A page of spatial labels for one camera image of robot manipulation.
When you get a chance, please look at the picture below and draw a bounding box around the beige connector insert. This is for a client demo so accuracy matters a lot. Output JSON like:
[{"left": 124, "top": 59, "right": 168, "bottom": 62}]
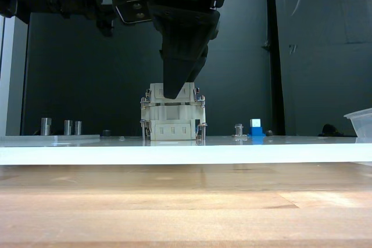
[{"left": 140, "top": 81, "right": 208, "bottom": 107}]

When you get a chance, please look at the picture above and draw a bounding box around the beige connector base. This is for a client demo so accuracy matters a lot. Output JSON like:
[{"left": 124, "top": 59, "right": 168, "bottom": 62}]
[{"left": 140, "top": 104, "right": 209, "bottom": 146}]

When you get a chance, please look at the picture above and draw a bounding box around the clear plastic container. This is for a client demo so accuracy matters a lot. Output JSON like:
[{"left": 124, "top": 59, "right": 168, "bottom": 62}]
[{"left": 343, "top": 107, "right": 372, "bottom": 145}]

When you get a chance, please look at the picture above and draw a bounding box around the silver bolt with washer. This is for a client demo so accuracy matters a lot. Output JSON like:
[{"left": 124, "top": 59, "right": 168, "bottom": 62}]
[{"left": 231, "top": 123, "right": 248, "bottom": 139}]

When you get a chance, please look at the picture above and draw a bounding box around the blue socket block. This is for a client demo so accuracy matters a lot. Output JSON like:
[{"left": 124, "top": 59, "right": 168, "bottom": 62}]
[{"left": 249, "top": 126, "right": 265, "bottom": 145}]

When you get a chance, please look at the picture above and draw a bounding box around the white board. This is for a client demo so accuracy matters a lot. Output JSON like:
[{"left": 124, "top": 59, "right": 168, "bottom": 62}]
[{"left": 0, "top": 135, "right": 372, "bottom": 166}]

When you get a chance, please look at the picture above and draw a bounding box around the dark backdrop panel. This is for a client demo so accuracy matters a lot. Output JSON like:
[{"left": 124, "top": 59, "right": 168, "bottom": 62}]
[{"left": 20, "top": 0, "right": 372, "bottom": 138}]

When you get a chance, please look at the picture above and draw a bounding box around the silver metal plate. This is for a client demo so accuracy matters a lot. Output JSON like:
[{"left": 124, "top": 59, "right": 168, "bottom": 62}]
[{"left": 0, "top": 134, "right": 102, "bottom": 148}]

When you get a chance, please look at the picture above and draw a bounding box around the black aluminium frame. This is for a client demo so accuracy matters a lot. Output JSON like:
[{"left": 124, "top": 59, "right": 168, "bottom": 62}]
[{"left": 263, "top": 0, "right": 288, "bottom": 138}]

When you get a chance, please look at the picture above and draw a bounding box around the black frame corner bracket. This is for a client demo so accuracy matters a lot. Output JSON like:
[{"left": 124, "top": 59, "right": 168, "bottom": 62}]
[{"left": 318, "top": 123, "right": 359, "bottom": 138}]

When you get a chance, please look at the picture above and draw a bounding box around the grey metal window frame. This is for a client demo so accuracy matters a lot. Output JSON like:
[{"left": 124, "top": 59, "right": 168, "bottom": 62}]
[{"left": 0, "top": 15, "right": 29, "bottom": 138}]

